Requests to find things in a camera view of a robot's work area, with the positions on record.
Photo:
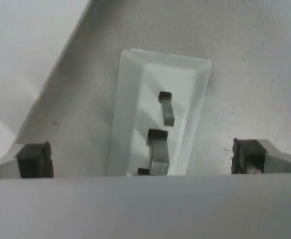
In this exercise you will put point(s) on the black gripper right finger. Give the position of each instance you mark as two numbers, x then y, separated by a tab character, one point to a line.
247	154

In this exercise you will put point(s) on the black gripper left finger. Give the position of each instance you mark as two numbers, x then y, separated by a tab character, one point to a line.
33	161

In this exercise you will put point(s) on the large metal square peg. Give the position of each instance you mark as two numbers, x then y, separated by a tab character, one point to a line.
159	152

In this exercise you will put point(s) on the small metal square peg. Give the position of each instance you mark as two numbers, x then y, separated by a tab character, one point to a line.
168	112

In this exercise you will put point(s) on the short metal square peg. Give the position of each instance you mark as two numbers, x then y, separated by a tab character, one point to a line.
143	171

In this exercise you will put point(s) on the white square peg holder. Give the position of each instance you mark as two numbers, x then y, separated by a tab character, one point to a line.
128	112

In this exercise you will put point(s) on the white task board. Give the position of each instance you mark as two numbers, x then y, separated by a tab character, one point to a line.
16	54

